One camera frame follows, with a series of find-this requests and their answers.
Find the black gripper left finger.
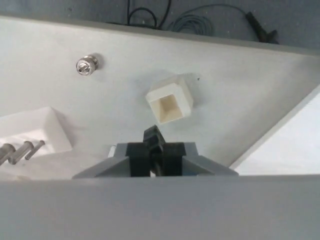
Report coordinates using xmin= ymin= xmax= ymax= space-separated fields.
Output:
xmin=72 ymin=141 xmax=151 ymax=179

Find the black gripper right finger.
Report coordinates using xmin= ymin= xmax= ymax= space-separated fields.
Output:
xmin=162 ymin=141 xmax=238 ymax=177

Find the black USB plug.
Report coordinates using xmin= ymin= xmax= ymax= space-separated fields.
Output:
xmin=142 ymin=125 xmax=166 ymax=176

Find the small empty white holder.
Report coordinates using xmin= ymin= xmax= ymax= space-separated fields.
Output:
xmin=145 ymin=72 xmax=196 ymax=125

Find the tiny metal round peg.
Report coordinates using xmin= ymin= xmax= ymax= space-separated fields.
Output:
xmin=24 ymin=139 xmax=46 ymax=161

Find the metal BNC plug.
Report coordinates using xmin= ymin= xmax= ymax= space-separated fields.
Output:
xmin=75 ymin=53 xmax=100 ymax=76

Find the white round peg holder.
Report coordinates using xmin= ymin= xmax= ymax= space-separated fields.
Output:
xmin=0 ymin=106 xmax=74 ymax=167

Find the white task board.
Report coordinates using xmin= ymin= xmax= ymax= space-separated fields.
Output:
xmin=229 ymin=84 xmax=320 ymax=176

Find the small metal round peg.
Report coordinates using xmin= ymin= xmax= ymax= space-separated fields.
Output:
xmin=11 ymin=140 xmax=35 ymax=160

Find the medium metal round peg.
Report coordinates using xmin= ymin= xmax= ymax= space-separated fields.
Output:
xmin=0 ymin=143 xmax=16 ymax=166

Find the black probe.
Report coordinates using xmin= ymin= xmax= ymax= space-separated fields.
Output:
xmin=246 ymin=11 xmax=280 ymax=45

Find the thin grey cable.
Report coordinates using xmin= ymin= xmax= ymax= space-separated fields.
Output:
xmin=167 ymin=3 xmax=251 ymax=35

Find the black cable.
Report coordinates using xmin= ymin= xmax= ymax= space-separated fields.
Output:
xmin=126 ymin=0 xmax=173 ymax=30

